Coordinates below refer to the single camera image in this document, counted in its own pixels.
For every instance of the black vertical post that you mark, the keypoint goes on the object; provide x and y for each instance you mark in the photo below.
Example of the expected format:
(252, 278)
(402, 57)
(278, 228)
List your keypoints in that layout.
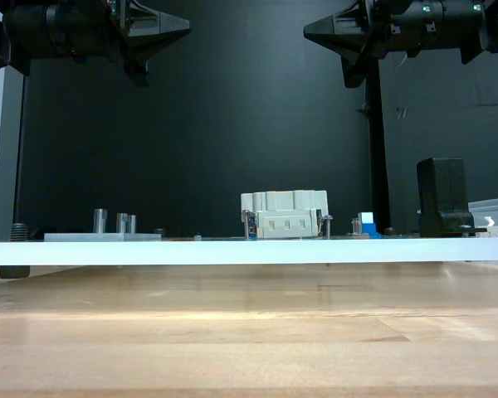
(377, 166)

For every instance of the small silver standoff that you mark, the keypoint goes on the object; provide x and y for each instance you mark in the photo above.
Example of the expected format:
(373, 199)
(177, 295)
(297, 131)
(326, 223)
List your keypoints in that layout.
(354, 227)

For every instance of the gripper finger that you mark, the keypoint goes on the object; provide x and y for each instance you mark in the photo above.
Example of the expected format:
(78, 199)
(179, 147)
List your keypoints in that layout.
(340, 46)
(340, 27)
(153, 45)
(170, 22)

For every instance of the clear plastic tub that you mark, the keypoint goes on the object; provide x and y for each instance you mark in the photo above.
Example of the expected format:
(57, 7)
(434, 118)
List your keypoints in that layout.
(494, 211)

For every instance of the grey connector socket base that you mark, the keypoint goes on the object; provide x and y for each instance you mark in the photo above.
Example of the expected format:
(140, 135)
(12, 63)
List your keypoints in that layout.
(286, 224)

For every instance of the white taskboard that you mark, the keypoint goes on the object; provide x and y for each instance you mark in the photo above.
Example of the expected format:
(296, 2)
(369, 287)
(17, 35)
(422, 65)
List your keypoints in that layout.
(232, 253)

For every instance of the tall silver metal post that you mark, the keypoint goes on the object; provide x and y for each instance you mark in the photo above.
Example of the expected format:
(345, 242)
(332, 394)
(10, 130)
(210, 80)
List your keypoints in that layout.
(100, 219)

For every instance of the blue white terminal block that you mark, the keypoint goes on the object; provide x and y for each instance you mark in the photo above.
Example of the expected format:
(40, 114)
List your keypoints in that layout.
(367, 226)

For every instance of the black rubber foot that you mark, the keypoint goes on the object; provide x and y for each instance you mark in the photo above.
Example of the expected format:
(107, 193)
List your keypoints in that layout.
(14, 271)

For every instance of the black hex screw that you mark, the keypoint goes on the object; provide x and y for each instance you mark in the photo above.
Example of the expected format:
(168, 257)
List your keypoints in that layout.
(389, 231)

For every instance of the black connector hood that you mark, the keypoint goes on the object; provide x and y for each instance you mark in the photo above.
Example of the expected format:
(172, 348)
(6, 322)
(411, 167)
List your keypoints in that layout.
(440, 195)

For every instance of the grey aluminium plate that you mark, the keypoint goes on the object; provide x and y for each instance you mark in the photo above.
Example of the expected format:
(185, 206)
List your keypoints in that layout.
(99, 236)

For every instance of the short silver metal post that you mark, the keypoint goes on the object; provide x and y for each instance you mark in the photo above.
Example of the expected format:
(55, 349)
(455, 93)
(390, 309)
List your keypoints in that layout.
(131, 224)
(121, 223)

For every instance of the black threaded bolt head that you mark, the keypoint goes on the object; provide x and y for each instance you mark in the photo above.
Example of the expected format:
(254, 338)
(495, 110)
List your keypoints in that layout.
(18, 232)

